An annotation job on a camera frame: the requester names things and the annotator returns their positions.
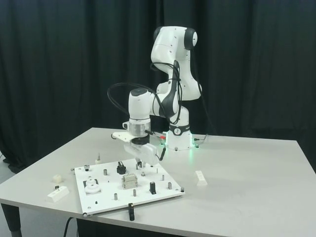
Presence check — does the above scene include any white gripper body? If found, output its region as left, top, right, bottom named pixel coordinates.
left=123, top=143, right=159, bottom=166

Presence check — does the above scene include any white task board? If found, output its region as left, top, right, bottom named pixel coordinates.
left=70, top=159, right=185, bottom=217

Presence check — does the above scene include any white large gear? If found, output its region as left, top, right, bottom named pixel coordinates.
left=85, top=185, right=102, bottom=196

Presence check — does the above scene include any white long holder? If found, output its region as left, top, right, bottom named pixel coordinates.
left=195, top=170, right=208, bottom=186
left=46, top=185, right=70, bottom=204

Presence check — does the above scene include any black curtain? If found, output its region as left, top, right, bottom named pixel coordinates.
left=0, top=0, right=316, bottom=237

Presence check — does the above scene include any black table leg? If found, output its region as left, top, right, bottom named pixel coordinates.
left=0, top=202, right=21, bottom=237

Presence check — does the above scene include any black base cable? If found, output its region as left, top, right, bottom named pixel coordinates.
left=193, top=134, right=209, bottom=144

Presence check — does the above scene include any black looped cable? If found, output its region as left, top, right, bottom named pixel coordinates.
left=107, top=82, right=158, bottom=119

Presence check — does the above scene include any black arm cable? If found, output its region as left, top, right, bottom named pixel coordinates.
left=150, top=59, right=184, bottom=124

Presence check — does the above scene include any black floor cable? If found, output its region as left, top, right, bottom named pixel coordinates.
left=64, top=216, right=75, bottom=237

